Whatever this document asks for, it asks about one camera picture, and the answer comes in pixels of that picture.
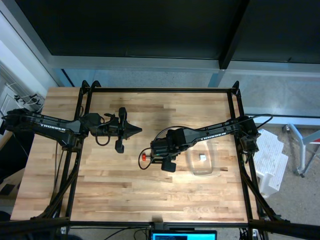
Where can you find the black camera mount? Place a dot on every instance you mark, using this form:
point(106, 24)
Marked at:
point(159, 225)

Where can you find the black clamp with orange knob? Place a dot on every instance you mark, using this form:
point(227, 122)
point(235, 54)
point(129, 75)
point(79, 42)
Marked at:
point(144, 157)

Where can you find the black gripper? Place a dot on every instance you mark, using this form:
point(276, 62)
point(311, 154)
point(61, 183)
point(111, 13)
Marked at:
point(121, 146)
point(168, 167)

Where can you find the small white block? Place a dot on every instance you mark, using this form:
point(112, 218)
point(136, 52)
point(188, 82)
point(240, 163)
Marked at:
point(203, 158)

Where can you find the clear plastic tub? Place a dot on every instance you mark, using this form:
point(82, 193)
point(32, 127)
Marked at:
point(200, 171)

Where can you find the white stepped block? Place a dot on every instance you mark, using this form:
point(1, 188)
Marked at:
point(271, 162)

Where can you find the grey metal stand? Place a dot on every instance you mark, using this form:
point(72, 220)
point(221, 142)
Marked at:
point(303, 156)

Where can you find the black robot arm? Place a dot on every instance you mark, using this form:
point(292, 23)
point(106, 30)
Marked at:
point(212, 133)
point(50, 125)

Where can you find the black aluminium frame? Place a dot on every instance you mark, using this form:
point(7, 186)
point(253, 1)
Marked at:
point(150, 90)

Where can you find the blue laptop screen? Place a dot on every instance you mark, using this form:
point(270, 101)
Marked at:
point(182, 236)

